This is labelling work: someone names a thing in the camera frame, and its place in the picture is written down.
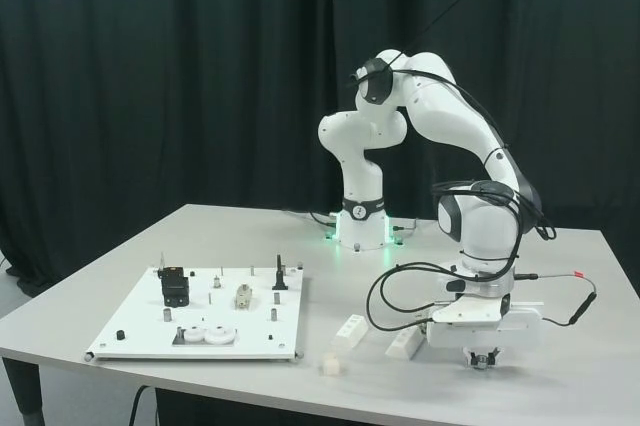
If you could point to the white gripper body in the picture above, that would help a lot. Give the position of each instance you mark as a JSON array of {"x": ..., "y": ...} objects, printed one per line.
[{"x": 465, "y": 335}]

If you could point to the white medium gear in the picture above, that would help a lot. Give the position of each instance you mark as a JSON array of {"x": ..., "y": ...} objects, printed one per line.
[{"x": 195, "y": 336}]

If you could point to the white peg holder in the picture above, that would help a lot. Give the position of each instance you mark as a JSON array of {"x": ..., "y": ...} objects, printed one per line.
[
  {"x": 352, "y": 332},
  {"x": 404, "y": 345}
]

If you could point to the black controller cabinet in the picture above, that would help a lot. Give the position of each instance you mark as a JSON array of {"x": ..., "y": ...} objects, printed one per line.
[{"x": 280, "y": 413}]

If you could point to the black rod with red tag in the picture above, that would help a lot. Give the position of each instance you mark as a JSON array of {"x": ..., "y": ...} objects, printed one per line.
[{"x": 584, "y": 307}]

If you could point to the white large gear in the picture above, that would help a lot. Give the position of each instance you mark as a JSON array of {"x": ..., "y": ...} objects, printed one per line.
[{"x": 220, "y": 335}]

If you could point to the black curtain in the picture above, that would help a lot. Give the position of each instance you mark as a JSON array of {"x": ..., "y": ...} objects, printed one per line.
[{"x": 150, "y": 71}]

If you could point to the white task board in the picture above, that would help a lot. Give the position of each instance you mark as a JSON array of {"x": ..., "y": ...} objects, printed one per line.
[{"x": 140, "y": 331}]

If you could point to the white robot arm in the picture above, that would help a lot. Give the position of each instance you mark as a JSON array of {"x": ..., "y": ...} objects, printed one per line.
[{"x": 440, "y": 111}]

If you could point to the metal round peg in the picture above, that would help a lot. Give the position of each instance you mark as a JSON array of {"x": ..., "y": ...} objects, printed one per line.
[
  {"x": 274, "y": 315},
  {"x": 168, "y": 316}
]

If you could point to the black table leg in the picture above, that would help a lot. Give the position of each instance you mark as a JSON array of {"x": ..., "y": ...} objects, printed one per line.
[{"x": 22, "y": 391}]

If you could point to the small white cube holder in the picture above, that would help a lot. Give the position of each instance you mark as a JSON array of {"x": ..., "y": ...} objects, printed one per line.
[{"x": 333, "y": 365}]

